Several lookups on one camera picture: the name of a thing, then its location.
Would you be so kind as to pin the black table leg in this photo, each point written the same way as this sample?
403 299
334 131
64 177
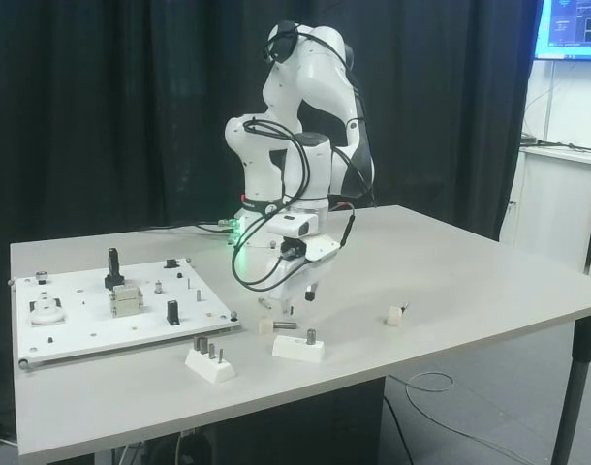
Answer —
574 387

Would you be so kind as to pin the lying metal round peg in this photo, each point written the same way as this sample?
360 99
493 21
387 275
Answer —
286 324

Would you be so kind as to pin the thick metal square peg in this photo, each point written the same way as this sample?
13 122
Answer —
197 344

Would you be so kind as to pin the white round peg holder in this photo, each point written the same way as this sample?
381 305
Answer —
295 350

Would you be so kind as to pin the blue screen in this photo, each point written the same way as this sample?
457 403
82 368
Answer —
571 29

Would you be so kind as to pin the small white cube holder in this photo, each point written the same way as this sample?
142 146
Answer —
395 316
266 326

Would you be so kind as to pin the flat white mount plate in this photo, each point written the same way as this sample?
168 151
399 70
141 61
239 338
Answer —
324 249

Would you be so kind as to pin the standing metal round peg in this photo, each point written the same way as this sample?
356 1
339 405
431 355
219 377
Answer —
311 336

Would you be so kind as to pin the white small gear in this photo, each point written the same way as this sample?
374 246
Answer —
43 293

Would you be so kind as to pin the black Ethernet plug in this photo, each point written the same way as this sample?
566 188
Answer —
172 311

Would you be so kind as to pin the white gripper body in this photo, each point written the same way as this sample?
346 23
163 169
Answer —
305 273

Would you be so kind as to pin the black D-SUB plug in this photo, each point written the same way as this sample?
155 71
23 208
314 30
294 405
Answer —
113 266

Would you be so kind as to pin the metal BNC plug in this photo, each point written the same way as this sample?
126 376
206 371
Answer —
42 277

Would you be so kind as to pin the white task board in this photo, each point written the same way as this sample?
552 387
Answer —
92 310

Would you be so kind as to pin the white cabinet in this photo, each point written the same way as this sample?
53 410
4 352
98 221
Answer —
552 208

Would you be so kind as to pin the white medium gear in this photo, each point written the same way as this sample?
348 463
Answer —
50 303

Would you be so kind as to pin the metal bolt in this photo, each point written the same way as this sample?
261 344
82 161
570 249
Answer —
157 287

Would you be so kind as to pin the white square peg holder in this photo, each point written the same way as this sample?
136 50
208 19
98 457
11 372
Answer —
210 370

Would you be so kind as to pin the small metal plug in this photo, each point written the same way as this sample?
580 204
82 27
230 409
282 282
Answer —
264 303

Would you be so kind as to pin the black curtain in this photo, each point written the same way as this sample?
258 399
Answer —
106 121

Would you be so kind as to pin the white large gear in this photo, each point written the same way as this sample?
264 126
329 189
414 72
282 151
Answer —
47 319

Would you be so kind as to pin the small white sensor box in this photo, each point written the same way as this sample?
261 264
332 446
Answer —
293 226

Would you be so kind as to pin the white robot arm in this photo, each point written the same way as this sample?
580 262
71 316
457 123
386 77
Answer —
320 72

